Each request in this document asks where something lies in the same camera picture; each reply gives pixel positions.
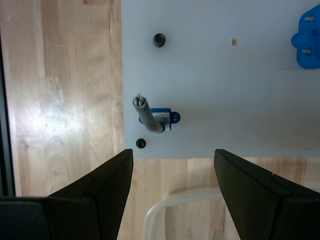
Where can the small blue rj45 mount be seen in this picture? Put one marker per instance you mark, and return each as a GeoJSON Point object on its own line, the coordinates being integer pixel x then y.
{"type": "Point", "coordinates": [175, 118]}

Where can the silver mount screw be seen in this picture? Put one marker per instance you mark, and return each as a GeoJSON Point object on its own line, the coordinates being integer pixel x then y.
{"type": "Point", "coordinates": [307, 51]}
{"type": "Point", "coordinates": [310, 18]}

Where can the clear plastic tub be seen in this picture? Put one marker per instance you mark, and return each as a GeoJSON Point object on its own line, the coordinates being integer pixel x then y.
{"type": "Point", "coordinates": [155, 212]}

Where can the grey rj45 socket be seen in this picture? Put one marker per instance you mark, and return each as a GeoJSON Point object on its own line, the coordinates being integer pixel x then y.
{"type": "Point", "coordinates": [165, 116]}

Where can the black frame rail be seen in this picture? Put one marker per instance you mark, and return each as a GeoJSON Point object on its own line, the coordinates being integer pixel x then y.
{"type": "Point", "coordinates": [5, 125]}

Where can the white board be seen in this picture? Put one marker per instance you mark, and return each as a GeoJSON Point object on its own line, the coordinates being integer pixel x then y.
{"type": "Point", "coordinates": [225, 100]}

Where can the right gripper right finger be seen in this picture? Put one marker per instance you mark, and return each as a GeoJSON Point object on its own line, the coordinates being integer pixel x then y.
{"type": "Point", "coordinates": [270, 207]}

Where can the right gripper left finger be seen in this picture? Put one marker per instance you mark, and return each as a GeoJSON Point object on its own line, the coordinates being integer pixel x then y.
{"type": "Point", "coordinates": [87, 207]}

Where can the large blue mount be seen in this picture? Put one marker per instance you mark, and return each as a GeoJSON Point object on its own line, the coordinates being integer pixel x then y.
{"type": "Point", "coordinates": [307, 35]}

